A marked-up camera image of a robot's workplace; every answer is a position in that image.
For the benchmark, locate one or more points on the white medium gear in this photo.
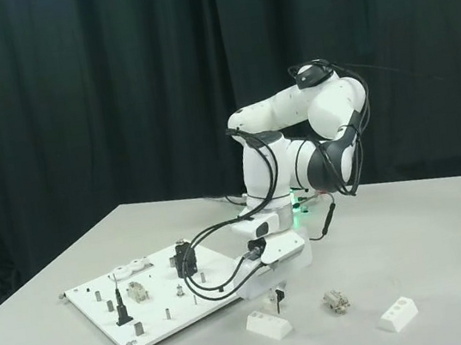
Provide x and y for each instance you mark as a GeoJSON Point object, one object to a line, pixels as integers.
{"type": "Point", "coordinates": [134, 266]}

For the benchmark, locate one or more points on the large metal square peg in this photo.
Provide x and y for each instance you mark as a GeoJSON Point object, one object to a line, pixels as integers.
{"type": "Point", "coordinates": [138, 327]}

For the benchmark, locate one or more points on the white large gear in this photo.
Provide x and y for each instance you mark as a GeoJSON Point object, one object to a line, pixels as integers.
{"type": "Point", "coordinates": [120, 270]}

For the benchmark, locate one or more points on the white small gear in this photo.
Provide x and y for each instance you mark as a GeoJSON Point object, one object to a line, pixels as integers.
{"type": "Point", "coordinates": [143, 259]}

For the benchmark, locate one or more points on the white task board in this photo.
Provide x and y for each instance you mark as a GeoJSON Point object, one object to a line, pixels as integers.
{"type": "Point", "coordinates": [155, 305]}

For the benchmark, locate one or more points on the black curtain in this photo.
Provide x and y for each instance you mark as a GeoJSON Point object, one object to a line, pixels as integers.
{"type": "Point", "coordinates": [71, 96]}

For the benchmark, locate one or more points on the metal BNC plug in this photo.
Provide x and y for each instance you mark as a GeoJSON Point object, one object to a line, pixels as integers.
{"type": "Point", "coordinates": [180, 291]}

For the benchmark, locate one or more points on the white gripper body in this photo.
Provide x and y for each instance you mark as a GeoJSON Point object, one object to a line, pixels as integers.
{"type": "Point", "coordinates": [288, 266]}

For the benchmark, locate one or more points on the white three-hole peg holder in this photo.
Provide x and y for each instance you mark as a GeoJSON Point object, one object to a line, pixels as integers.
{"type": "Point", "coordinates": [268, 324]}
{"type": "Point", "coordinates": [397, 314]}

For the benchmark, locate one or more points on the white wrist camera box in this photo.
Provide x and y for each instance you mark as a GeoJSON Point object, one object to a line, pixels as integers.
{"type": "Point", "coordinates": [260, 226]}

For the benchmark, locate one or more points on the grey metal plug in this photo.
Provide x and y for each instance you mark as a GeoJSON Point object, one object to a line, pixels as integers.
{"type": "Point", "coordinates": [335, 300]}

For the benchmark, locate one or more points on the black D-SUB plug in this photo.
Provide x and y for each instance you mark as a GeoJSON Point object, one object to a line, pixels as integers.
{"type": "Point", "coordinates": [180, 258]}

